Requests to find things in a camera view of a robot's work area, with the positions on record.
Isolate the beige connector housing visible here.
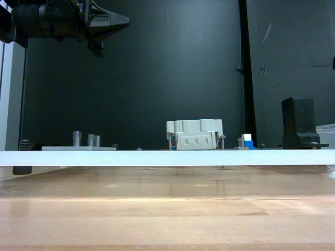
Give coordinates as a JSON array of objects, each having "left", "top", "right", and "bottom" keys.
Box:
[{"left": 166, "top": 119, "right": 226, "bottom": 151}]

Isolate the small terminal connector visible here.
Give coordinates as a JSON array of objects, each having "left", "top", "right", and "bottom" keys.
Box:
[{"left": 234, "top": 133, "right": 254, "bottom": 150}]

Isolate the black socket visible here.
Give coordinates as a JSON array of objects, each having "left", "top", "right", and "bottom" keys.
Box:
[{"left": 277, "top": 96, "right": 330, "bottom": 150}]

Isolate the black board foot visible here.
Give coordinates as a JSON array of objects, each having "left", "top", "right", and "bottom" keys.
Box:
[{"left": 12, "top": 166, "right": 32, "bottom": 175}]

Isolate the white taskboard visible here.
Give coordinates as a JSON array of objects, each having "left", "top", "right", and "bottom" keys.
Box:
[{"left": 0, "top": 149, "right": 335, "bottom": 167}]

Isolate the grey partition frame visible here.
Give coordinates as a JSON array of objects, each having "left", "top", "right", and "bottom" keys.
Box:
[{"left": 0, "top": 41, "right": 27, "bottom": 152}]

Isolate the grey plate with pegs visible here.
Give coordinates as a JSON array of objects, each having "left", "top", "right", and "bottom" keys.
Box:
[{"left": 41, "top": 130, "right": 117, "bottom": 152}]

